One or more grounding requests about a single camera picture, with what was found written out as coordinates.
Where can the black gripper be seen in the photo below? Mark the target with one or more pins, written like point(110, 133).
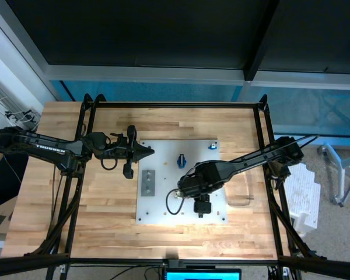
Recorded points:
point(202, 207)
point(131, 151)

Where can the beige HAN10E connector insert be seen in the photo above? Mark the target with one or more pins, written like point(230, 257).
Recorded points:
point(178, 195)

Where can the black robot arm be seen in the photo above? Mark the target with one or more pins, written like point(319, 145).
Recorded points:
point(251, 159)
point(51, 149)

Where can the small blue white connector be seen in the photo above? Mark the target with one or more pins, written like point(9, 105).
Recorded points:
point(212, 147)

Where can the grey metal plate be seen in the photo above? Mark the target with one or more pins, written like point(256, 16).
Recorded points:
point(143, 186)

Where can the white task board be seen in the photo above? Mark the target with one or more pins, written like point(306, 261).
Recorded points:
point(163, 204)

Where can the blue clamp with white insert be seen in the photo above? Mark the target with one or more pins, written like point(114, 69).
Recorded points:
point(181, 167)

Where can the blue laptop screen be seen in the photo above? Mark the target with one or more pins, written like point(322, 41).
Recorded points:
point(201, 275)

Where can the white foam packaging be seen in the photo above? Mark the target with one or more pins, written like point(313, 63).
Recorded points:
point(303, 198)

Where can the silver metal stand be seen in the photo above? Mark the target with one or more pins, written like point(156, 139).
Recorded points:
point(341, 189)

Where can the brown cardboard sheet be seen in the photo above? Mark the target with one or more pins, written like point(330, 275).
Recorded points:
point(6, 210)

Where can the black aluminium frame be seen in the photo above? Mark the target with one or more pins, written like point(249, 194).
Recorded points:
point(175, 105)

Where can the small black camera box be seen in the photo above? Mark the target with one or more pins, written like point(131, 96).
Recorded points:
point(174, 262)

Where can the black wall post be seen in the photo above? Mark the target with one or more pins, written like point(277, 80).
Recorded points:
point(262, 38)

